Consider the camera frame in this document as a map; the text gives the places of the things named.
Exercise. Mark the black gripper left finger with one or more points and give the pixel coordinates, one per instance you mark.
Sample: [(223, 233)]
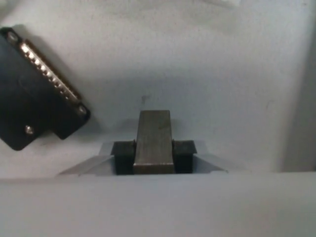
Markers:
[(123, 158)]

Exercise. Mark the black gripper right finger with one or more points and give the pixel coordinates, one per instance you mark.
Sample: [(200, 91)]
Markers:
[(182, 158)]

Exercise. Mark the metal square peg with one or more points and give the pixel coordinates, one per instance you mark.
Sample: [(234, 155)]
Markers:
[(154, 143)]

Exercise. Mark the white task board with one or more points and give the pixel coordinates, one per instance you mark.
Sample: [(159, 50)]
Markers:
[(197, 74)]

